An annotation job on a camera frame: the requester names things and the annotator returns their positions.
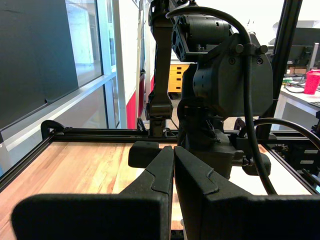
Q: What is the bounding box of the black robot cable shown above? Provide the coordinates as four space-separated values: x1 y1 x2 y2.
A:
238 117 320 157
165 6 278 196

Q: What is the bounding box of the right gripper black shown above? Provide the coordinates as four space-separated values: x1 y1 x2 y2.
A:
128 117 272 180

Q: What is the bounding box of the black electronics box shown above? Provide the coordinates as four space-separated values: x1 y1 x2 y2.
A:
271 139 320 176

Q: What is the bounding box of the dark computer monitor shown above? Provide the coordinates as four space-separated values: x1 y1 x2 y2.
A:
287 27 320 72

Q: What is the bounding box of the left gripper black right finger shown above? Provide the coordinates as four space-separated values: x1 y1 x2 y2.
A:
174 146 320 240

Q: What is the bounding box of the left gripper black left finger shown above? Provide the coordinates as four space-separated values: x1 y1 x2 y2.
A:
11 145 175 240

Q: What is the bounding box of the black frame corner bracket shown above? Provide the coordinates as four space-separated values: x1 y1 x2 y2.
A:
40 119 66 141
234 117 247 131

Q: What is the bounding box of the black aluminium frame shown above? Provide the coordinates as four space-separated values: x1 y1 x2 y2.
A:
0 0 320 240

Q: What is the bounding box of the yellow drawer cabinet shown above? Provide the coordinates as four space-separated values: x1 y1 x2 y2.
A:
168 63 190 93

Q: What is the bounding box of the red plastic cup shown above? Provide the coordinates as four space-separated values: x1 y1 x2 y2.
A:
303 69 320 95

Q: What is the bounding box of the white desk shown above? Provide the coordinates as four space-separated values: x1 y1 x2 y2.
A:
271 82 320 131

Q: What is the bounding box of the grey window frame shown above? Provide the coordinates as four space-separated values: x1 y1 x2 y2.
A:
0 0 126 151

